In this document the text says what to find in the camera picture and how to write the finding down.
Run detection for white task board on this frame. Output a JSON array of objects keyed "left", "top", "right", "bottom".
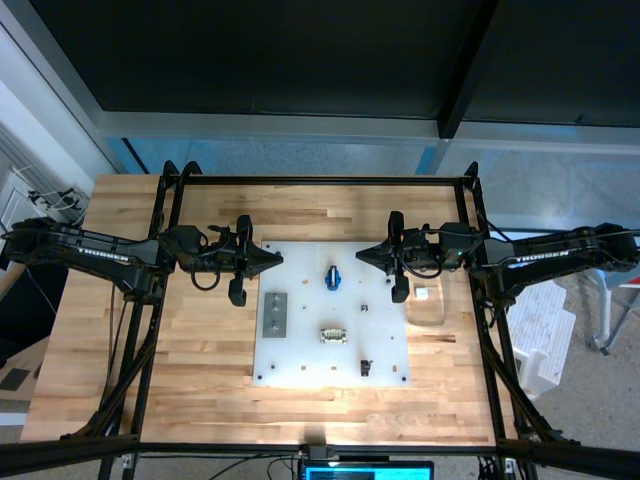
[{"left": 253, "top": 239, "right": 412, "bottom": 387}]

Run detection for grey metal stand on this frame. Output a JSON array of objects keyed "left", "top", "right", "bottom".
[{"left": 582, "top": 249, "right": 640, "bottom": 356}]

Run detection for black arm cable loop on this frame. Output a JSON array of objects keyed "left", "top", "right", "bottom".
[{"left": 401, "top": 257, "right": 444, "bottom": 280}]

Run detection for grey metal plate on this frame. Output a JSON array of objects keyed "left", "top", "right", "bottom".
[{"left": 261, "top": 291, "right": 290, "bottom": 340}]

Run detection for white cable bundle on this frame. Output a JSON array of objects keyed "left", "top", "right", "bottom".
[{"left": 27, "top": 187, "right": 84, "bottom": 214}]

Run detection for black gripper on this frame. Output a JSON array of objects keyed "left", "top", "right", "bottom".
[
  {"left": 355, "top": 210, "right": 425, "bottom": 305},
  {"left": 217, "top": 214, "right": 285, "bottom": 308}
]

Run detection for black aluminium frame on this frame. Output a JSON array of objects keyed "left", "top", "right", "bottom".
[{"left": 0, "top": 159, "right": 640, "bottom": 480}]

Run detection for white foam packaging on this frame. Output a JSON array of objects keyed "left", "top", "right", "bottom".
[{"left": 507, "top": 272, "right": 579, "bottom": 401}]

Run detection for laptop screen blue edge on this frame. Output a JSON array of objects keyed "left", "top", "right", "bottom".
[{"left": 298, "top": 460, "right": 435, "bottom": 480}]

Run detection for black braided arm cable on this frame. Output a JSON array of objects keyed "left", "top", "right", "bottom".
[{"left": 191, "top": 262, "right": 225, "bottom": 292}]

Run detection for black table-level camera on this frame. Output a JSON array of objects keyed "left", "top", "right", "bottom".
[{"left": 303, "top": 433, "right": 335, "bottom": 460}]

